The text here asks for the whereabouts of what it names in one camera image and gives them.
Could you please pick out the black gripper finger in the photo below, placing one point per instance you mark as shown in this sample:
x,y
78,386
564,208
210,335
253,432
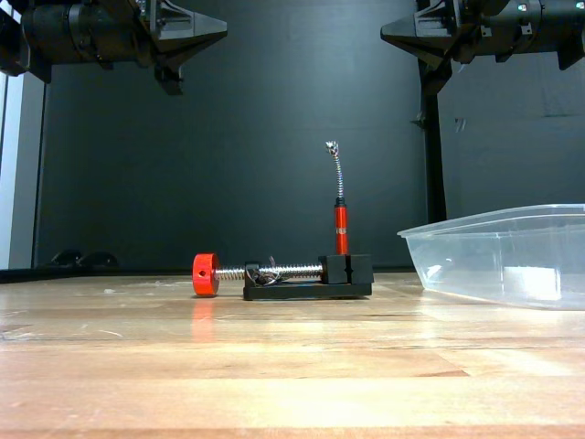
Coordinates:
x,y
201,27
411,32

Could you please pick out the red RCA socket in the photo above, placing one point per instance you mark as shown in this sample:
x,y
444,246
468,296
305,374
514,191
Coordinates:
x,y
343,244

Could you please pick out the clear plastic tub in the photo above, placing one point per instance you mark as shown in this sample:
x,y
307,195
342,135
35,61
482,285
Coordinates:
x,y
457,256

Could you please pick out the red round knob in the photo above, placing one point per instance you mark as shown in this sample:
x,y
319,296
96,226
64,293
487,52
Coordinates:
x,y
205,274

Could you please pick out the silver coil spring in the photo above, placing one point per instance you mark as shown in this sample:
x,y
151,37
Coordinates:
x,y
230,273

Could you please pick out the black clamp fixture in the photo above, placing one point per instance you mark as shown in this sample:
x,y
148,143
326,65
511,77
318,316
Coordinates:
x,y
347,274

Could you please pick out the silver threaded rod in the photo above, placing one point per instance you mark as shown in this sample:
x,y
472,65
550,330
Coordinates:
x,y
297,270

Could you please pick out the white paper slip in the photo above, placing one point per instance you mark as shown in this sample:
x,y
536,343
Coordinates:
x,y
532,283

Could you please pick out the black frame corner bracket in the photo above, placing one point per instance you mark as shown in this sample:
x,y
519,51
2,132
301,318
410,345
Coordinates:
x,y
66,258
100,260

